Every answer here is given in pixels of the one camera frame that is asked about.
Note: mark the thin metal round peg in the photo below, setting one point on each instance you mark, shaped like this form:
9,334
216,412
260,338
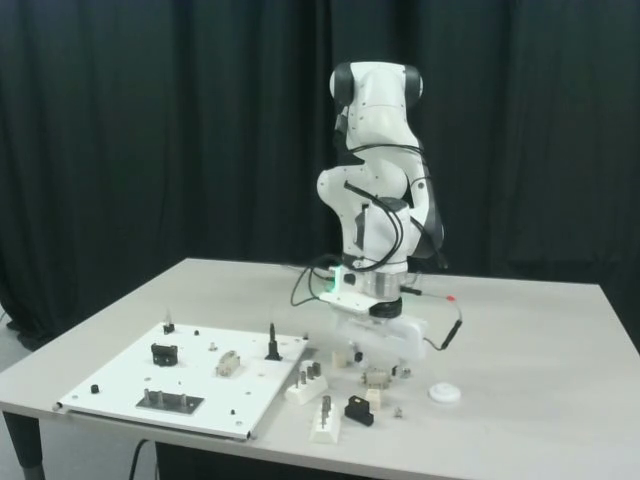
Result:
303,378

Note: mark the white task board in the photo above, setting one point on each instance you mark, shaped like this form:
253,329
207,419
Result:
120,380

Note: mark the black D-SUB plug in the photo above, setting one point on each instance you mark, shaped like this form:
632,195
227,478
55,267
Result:
357,407

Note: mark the white large gear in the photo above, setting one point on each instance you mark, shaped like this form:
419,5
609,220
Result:
444,392

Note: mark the white long peg holder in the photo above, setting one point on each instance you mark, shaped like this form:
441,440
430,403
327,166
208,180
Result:
325,434

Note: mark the large metal peg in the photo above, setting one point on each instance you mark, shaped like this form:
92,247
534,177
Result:
326,406

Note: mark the small beige cube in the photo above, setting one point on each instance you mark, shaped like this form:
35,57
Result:
339,360

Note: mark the beige block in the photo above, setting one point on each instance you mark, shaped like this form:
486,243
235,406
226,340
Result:
374,399

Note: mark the small metal bolt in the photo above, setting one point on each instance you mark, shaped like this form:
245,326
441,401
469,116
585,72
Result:
407,371

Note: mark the white three-peg holder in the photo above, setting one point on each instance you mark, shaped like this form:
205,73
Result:
302,395

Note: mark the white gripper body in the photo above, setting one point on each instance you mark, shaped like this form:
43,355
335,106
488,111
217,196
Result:
395,337

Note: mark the dark table leg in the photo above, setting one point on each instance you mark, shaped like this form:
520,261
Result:
22,445

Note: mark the thin black rod red tag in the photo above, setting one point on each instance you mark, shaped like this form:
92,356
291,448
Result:
452,331

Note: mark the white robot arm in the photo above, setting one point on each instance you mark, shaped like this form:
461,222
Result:
380,115

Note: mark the tall black upright plug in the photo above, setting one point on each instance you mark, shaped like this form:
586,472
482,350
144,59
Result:
272,345

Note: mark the black curtain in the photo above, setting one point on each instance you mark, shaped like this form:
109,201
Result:
150,125

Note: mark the grey beige waterproof plug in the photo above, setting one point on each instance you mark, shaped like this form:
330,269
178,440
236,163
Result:
375,378

